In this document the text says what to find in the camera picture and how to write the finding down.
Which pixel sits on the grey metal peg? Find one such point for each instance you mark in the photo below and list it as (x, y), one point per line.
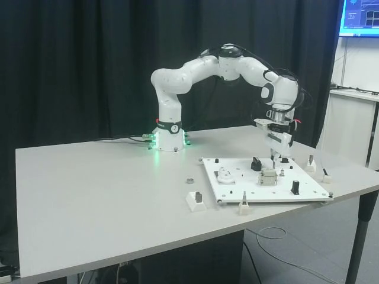
(311, 158)

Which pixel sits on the thick metal square peg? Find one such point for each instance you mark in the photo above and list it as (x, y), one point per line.
(197, 196)

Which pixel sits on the black curtain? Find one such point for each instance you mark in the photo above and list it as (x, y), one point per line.
(89, 59)

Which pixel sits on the metal bolt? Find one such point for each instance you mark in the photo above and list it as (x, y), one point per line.
(189, 180)

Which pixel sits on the blue screen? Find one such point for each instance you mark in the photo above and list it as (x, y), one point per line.
(361, 17)

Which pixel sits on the metal BNC plug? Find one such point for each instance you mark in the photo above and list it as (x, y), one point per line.
(282, 171)

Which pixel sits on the dark table leg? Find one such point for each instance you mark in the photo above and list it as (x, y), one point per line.
(359, 236)

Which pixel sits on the white large gear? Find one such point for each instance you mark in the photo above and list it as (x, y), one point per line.
(225, 179)

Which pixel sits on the tall black plug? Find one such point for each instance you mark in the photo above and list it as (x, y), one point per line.
(295, 187)

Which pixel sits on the metal round peg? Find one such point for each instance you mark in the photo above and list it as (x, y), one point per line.
(244, 196)

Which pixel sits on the wide white peg holder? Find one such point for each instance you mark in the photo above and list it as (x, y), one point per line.
(195, 206)

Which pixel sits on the low black plug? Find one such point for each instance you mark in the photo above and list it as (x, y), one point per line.
(285, 160)

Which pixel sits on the small white peg holder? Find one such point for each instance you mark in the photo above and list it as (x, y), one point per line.
(244, 209)

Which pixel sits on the white cabinet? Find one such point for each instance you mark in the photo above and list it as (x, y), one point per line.
(349, 127)

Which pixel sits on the white plug holder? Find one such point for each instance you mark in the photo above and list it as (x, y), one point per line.
(327, 179)

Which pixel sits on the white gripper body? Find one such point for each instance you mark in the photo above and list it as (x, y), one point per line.
(279, 142)

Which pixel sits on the thin metal square peg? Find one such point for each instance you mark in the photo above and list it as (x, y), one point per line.
(274, 165)

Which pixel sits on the black D-SUB plug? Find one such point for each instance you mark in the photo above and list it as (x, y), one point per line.
(255, 164)

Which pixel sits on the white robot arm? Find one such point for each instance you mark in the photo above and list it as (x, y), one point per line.
(171, 80)

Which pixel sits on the white task board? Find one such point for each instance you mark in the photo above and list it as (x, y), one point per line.
(251, 189)

